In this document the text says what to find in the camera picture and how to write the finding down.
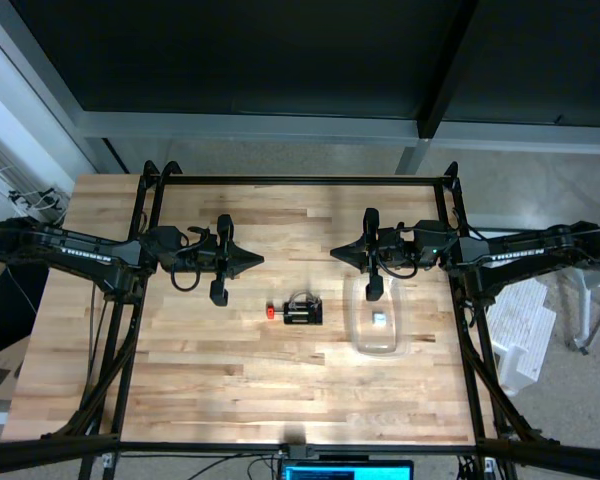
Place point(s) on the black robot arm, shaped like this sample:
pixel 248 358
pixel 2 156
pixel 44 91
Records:
pixel 80 247
pixel 520 255

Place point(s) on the grey metal partition rail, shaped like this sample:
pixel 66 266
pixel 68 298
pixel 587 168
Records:
pixel 230 125

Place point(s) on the clear plastic tub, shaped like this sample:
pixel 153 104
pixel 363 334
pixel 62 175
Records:
pixel 380 345

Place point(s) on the black partition post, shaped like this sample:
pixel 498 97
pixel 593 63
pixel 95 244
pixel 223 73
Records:
pixel 445 75

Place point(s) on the black vise with red knob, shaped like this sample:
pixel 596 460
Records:
pixel 305 316

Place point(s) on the laptop screen with blue edge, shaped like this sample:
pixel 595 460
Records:
pixel 345 472

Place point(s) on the small white block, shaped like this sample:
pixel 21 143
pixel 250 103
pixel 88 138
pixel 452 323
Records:
pixel 379 318

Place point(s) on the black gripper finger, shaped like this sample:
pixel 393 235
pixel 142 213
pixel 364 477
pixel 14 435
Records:
pixel 354 247
pixel 354 261
pixel 242 265
pixel 242 253

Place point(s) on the black metal frame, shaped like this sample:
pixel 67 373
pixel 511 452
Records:
pixel 205 447

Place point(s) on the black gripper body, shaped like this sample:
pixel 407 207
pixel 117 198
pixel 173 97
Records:
pixel 205 255
pixel 387 252

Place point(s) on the brown cardboard box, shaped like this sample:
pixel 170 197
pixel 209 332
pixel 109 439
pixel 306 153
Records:
pixel 5 362

